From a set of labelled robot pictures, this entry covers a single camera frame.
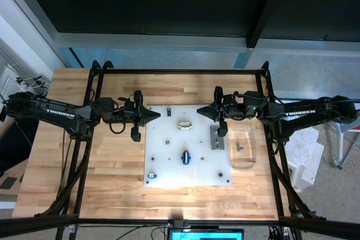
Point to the black wall column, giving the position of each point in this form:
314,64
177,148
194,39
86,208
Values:
258,26

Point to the white taskboard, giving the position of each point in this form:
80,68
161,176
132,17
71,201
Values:
197,178

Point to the clear plastic tub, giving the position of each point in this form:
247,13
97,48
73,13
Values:
242,158

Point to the small black socket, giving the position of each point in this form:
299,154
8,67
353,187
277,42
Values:
168,112

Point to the grey metal peg block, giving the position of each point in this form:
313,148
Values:
213,144

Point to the brown cardboard box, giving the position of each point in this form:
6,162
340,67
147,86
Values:
19,172

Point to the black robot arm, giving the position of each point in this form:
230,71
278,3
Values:
301,113
60,113

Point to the blue round holder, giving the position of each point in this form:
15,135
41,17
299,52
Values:
182,158

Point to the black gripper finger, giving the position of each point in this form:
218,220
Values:
147,111
211,108
147,118
211,114

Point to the beige connector housing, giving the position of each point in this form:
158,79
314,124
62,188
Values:
184,126

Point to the blue square holder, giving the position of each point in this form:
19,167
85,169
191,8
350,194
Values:
148,177

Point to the blue laptop screen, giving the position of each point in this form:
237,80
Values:
205,235

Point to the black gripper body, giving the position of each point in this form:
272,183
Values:
136,134
222,129

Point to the black table frame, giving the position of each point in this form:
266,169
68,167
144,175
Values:
180,70

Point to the small black camera box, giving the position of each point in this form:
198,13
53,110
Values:
180,223

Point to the grey metal stand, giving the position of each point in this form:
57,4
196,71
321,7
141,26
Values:
338,144

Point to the white foam block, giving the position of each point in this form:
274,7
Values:
305,161

